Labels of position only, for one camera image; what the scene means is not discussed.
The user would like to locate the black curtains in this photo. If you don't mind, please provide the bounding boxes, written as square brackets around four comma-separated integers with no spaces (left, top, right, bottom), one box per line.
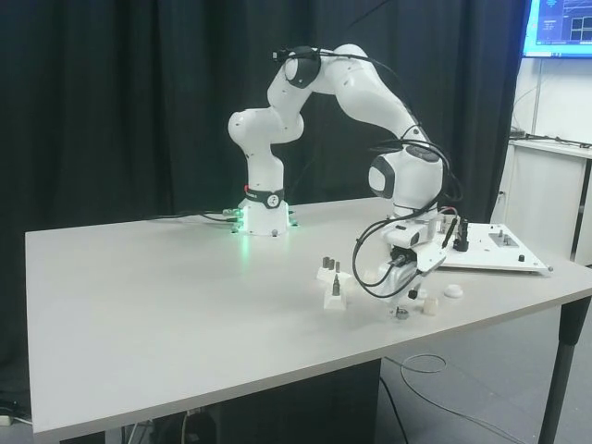
[0,0,537,371]

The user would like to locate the white peg holder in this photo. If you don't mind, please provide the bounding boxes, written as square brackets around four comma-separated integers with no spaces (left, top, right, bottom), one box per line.
[315,264,346,282]

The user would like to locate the grey table leg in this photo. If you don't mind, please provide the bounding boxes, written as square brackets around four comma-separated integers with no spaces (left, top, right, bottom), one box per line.
[539,294,587,444]

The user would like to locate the black Ethernet plug grey cable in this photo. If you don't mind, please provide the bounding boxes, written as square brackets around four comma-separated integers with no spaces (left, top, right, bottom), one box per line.
[453,216,469,253]

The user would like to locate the white cabinet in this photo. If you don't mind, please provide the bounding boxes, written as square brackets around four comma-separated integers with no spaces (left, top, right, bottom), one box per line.
[488,132,592,268]

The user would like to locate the grey floor cable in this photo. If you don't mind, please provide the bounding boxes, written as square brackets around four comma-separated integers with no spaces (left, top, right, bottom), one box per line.
[399,352,549,444]

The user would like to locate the thin black rod on wire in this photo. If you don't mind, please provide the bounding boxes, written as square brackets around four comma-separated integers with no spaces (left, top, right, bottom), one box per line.
[441,213,460,249]

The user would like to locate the white plug holder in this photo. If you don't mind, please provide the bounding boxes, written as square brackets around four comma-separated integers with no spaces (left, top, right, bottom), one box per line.
[321,289,352,312]

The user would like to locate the white task board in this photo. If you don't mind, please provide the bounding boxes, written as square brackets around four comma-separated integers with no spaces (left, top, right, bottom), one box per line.
[433,220,554,278]

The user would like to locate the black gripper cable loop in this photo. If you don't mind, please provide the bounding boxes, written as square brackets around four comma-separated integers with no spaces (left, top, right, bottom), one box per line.
[351,216,420,298]

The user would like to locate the blue screen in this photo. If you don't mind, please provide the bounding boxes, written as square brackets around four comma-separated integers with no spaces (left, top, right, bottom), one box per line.
[521,0,592,60]

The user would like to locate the black cables at arm foot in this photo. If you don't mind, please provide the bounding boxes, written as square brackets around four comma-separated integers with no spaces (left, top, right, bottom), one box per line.
[151,208,242,224]

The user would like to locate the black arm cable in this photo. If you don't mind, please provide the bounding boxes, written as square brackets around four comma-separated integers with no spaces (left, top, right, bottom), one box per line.
[270,44,465,218]

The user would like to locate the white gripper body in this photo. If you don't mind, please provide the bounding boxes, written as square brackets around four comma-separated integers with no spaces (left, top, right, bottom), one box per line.
[376,258,420,309]

